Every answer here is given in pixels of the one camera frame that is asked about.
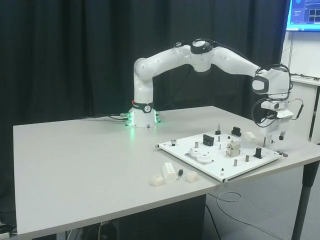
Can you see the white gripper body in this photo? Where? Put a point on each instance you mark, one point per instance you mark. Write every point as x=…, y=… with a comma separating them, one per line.
x=273, y=126

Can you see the grey waterproof plug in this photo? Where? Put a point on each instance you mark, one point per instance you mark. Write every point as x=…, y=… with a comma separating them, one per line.
x=232, y=149

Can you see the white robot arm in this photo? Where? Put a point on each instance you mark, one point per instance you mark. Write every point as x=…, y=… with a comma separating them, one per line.
x=150, y=67

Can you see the small white holder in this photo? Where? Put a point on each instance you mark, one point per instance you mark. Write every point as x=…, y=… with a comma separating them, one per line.
x=157, y=181
x=192, y=176
x=251, y=137

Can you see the metal square peg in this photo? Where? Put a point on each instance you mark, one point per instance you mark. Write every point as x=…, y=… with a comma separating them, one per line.
x=247, y=158

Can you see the white cabinet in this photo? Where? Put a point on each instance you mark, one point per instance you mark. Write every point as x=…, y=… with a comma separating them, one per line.
x=312, y=112

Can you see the small metal round peg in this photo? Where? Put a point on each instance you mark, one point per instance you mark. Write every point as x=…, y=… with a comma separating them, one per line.
x=235, y=162

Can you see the metal bolt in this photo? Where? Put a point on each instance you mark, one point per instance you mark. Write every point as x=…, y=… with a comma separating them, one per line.
x=218, y=128

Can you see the black table leg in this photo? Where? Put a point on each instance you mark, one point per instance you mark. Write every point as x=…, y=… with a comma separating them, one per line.
x=306, y=190

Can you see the black D-SUB plug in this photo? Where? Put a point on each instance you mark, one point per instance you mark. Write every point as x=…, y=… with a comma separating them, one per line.
x=208, y=140

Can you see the white large gear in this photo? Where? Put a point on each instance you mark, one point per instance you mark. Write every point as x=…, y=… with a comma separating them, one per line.
x=203, y=159

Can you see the large metal round peg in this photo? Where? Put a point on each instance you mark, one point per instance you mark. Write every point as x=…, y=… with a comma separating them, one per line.
x=196, y=144

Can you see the white medium gear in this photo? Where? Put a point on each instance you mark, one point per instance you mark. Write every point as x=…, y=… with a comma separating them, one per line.
x=192, y=152

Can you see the white task board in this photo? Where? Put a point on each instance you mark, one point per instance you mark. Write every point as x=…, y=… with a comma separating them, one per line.
x=180, y=155

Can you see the black USB plug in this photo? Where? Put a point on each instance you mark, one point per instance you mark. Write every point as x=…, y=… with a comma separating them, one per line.
x=179, y=174

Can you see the metal BNC plug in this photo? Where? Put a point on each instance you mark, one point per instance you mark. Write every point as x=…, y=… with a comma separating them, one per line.
x=173, y=143

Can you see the white holder with holes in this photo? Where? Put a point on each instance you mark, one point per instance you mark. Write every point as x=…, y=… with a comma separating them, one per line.
x=170, y=171

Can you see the blue screen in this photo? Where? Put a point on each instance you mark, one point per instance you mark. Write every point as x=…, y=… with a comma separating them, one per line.
x=303, y=15

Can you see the black curtains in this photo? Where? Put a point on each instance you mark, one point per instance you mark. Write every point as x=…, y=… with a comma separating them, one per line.
x=75, y=50

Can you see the small white camera box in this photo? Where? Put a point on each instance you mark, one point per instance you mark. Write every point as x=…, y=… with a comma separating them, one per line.
x=271, y=105

